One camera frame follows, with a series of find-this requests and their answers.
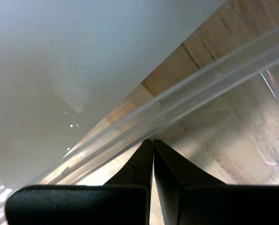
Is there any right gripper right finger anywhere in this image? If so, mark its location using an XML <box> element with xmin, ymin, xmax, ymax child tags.
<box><xmin>154</xmin><ymin>139</ymin><xmax>279</xmax><ymax>225</ymax></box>

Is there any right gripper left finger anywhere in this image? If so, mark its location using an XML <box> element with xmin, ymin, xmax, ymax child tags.
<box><xmin>5</xmin><ymin>139</ymin><xmax>153</xmax><ymax>225</ymax></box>

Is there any clear plastic tub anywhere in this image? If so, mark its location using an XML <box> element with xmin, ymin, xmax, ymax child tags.
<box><xmin>0</xmin><ymin>21</ymin><xmax>279</xmax><ymax>225</ymax></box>

